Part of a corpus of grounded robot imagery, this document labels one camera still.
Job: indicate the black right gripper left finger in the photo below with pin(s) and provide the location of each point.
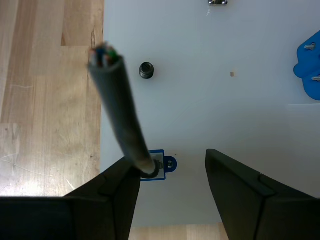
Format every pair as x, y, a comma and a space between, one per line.
62, 217

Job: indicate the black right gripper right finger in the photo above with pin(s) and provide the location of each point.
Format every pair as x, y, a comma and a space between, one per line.
262, 212

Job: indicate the small silver connector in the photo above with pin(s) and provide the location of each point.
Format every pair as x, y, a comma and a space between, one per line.
217, 2

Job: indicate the small blue rj45 socket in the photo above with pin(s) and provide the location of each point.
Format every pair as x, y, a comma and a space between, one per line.
174, 168

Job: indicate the white board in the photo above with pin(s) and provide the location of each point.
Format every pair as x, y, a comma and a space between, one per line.
200, 112

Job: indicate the black set screw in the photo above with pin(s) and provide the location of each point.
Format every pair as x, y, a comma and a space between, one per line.
146, 70

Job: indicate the large blue connector mount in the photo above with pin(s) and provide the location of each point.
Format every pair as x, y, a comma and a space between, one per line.
306, 62

